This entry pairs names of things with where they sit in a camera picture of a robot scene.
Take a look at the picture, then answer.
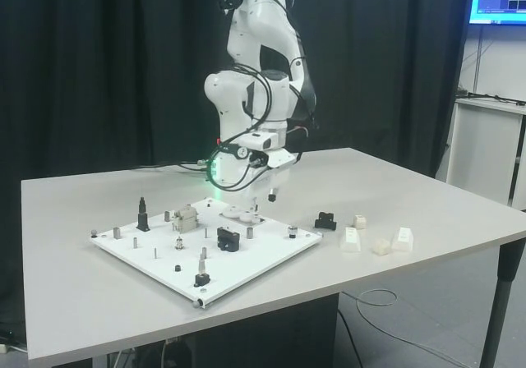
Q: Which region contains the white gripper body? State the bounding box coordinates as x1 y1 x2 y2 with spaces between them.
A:
241 163 293 209

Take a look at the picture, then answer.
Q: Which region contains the flat white mounting plate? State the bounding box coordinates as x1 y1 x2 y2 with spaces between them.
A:
262 149 298 170

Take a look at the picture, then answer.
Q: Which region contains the black USB plug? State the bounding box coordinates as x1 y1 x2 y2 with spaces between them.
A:
216 226 241 254

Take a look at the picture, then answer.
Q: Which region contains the white task board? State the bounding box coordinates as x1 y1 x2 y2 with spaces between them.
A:
89 196 322 308

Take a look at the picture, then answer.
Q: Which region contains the black D-SUB plug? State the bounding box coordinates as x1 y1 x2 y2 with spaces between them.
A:
314 210 339 232

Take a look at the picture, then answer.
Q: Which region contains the metal waterproof plug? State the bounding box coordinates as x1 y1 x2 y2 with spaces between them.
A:
193 259 212 289

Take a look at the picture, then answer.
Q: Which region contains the long white peg holder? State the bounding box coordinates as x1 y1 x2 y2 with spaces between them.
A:
337 227 362 254
390 227 414 253

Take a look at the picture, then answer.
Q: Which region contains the tall black Ethernet plug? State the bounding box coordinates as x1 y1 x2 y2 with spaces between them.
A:
135 195 152 233

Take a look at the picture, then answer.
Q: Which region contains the black controller box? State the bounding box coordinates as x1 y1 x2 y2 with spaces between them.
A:
180 292 341 368

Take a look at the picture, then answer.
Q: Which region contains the black curtain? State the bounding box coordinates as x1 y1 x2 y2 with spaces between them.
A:
0 0 473 340

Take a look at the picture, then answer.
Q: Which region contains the white cabinet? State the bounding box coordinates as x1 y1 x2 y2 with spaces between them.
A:
445 95 526 212

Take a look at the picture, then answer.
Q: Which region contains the black table leg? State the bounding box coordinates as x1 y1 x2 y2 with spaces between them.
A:
479 242 519 368

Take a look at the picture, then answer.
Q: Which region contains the black camera cable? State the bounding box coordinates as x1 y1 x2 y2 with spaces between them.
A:
209 144 268 192

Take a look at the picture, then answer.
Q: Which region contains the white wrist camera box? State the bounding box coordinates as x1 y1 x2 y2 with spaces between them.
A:
240 131 285 152

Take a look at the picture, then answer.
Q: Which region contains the black base cable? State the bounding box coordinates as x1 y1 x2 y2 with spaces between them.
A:
135 160 215 174

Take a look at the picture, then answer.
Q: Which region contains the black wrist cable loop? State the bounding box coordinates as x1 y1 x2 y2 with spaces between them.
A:
242 70 275 139

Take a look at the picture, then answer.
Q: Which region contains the grey floor cable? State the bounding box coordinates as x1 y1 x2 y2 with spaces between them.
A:
355 287 412 344

